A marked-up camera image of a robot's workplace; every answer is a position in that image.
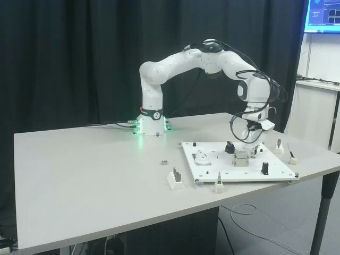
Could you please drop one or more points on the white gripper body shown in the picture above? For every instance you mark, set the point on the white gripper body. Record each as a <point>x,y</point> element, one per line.
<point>251,139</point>

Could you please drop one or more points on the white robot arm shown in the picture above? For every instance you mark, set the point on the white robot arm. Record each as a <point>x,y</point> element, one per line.
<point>170,63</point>

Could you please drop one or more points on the black waterproof plug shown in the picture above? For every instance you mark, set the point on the black waterproof plug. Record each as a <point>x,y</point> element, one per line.
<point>229,148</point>

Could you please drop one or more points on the small white holder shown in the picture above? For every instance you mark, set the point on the small white holder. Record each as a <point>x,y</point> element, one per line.
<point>218,188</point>
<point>293,161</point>
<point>278,150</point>

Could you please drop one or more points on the black D-SUB plug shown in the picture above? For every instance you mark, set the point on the black D-SUB plug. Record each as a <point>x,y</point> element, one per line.
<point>265,168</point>

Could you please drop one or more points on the white task board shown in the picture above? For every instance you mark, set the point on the white task board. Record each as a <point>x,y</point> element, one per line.
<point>225,172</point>

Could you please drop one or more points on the metal round peg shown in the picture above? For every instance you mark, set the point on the metal round peg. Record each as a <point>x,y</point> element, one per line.
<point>219,177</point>

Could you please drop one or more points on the white large gear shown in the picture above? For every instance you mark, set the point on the white large gear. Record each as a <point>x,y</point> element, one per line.
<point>203,160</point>

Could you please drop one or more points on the white medium gear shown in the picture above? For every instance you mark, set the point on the white medium gear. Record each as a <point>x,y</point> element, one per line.
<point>199,153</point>

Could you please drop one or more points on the white cabinet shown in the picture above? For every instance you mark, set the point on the white cabinet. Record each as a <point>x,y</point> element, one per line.
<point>313,114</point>

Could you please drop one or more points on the white three-hole peg holder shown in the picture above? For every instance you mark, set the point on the white three-hole peg holder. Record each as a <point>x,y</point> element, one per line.
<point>175,183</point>

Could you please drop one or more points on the metal hex nut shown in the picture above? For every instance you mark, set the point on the metal hex nut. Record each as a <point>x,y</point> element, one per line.
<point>163,162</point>

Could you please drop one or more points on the black table leg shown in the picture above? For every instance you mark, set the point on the black table leg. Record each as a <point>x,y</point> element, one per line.
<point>322,212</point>

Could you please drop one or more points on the blue screen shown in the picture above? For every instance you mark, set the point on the blue screen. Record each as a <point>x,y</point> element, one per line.
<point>322,16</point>

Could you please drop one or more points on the black curtain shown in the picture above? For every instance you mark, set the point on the black curtain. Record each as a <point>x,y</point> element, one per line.
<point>79,53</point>

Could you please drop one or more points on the white power strip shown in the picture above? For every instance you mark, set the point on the white power strip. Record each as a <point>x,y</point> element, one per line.
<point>6,245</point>

